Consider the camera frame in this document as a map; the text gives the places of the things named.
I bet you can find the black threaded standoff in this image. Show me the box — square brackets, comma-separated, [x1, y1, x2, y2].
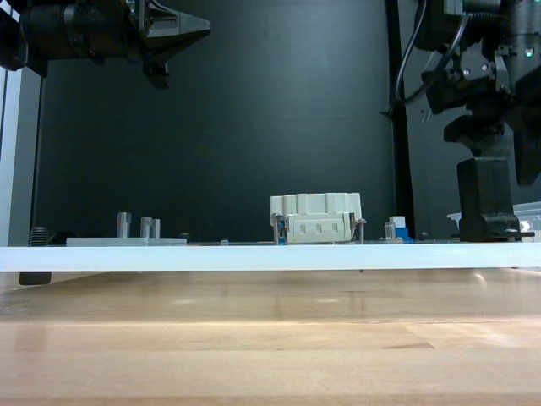
[28, 226, 51, 246]

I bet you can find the black camera cable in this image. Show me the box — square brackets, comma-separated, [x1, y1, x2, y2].
[395, 0, 470, 106]

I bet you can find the beige connector socket base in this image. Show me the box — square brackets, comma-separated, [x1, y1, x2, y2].
[269, 192, 368, 245]

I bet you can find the grey metal plate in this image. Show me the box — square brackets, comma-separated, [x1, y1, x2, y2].
[65, 236, 189, 247]

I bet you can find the tall black connector housing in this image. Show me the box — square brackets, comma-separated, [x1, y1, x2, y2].
[451, 156, 536, 244]

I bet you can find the white task board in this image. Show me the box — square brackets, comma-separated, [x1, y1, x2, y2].
[0, 241, 541, 272]

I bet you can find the black vertical beam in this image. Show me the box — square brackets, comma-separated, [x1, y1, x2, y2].
[379, 0, 418, 240]

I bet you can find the silver forked metal post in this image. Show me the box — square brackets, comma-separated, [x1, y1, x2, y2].
[139, 217, 163, 239]

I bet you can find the blue and white connector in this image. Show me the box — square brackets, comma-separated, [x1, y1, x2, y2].
[382, 215, 414, 244]

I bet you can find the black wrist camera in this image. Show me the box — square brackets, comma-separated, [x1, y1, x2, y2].
[421, 63, 516, 116]

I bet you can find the black rubber foot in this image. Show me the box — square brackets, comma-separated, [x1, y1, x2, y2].
[19, 271, 52, 286]

